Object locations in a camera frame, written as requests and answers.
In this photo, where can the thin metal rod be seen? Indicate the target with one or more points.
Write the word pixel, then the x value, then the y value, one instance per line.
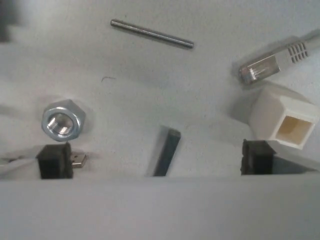
pixel 152 34

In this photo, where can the dark metal square peg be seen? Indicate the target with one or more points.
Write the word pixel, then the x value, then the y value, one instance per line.
pixel 166 152

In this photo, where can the metal hex nut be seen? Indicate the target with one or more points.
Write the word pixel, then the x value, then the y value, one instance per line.
pixel 75 112

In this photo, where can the white square holder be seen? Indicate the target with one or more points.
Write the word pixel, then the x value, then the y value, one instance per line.
pixel 270 110

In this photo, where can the grey Ethernet plug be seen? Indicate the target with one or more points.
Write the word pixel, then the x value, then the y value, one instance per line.
pixel 262 66

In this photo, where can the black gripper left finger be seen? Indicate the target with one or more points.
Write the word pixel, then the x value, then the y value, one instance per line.
pixel 53 162

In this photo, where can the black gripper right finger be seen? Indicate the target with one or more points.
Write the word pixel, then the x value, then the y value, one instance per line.
pixel 257 160

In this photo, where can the black USB plug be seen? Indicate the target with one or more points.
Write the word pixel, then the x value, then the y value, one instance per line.
pixel 79 160

